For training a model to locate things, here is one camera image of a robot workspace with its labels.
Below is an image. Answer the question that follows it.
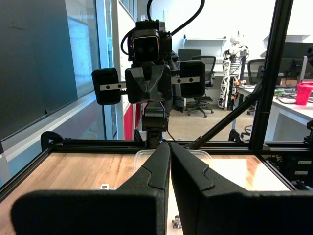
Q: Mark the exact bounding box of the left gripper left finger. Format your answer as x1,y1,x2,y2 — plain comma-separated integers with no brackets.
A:
11,141,171,235

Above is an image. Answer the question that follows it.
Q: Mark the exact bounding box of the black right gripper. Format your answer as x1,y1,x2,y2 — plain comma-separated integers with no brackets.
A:
91,60,206,106

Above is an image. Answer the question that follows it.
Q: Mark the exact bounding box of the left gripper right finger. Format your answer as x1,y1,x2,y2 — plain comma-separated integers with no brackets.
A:
170,143,313,235

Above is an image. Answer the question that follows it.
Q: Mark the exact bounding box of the red cabinet panel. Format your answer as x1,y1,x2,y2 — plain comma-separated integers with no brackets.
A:
123,102,142,141

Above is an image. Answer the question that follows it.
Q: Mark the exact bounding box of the black computer monitor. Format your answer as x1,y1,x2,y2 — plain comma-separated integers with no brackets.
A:
178,48,202,62
277,41,313,81

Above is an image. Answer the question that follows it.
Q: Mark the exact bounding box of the black office chair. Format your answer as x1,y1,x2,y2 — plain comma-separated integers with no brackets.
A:
187,55,217,118
246,58,266,116

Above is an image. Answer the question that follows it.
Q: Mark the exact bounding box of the clear plastic tub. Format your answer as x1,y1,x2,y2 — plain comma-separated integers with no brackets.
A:
134,149,213,173

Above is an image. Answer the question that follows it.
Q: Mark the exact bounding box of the white robot figure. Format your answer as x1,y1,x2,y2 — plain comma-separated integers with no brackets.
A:
218,30,250,111

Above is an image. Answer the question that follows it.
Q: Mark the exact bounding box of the white desk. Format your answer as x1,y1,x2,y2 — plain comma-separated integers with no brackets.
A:
231,83,313,142

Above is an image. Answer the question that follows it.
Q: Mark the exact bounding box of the pink plastic cup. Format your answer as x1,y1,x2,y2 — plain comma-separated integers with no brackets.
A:
295,81,313,106

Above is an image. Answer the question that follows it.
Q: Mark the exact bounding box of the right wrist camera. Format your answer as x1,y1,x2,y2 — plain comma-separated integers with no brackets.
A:
128,21,173,63

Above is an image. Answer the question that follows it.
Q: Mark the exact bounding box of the white wall shelf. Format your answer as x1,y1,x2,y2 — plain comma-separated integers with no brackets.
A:
183,36,228,51

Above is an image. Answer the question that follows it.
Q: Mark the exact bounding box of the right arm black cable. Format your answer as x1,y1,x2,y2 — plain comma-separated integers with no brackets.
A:
120,0,205,56

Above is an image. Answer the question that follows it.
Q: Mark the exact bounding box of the black aluminium frame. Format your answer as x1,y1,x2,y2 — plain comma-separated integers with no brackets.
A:
0,0,313,201

